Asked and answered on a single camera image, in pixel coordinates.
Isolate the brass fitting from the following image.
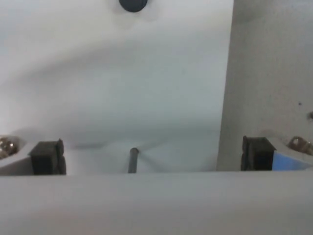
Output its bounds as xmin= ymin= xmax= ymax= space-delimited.
xmin=0 ymin=135 xmax=21 ymax=160
xmin=288 ymin=136 xmax=313 ymax=156

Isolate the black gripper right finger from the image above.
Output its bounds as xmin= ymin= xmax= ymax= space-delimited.
xmin=241 ymin=135 xmax=313 ymax=172

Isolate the black round knob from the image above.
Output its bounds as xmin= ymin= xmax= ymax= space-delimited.
xmin=118 ymin=0 xmax=149 ymax=12

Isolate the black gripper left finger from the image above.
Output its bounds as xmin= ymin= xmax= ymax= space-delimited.
xmin=0 ymin=139 xmax=67 ymax=176

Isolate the thin metal round peg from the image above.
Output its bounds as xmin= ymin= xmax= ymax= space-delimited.
xmin=128 ymin=147 xmax=140 ymax=174

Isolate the white task board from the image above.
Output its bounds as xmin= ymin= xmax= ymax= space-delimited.
xmin=0 ymin=0 xmax=235 ymax=175

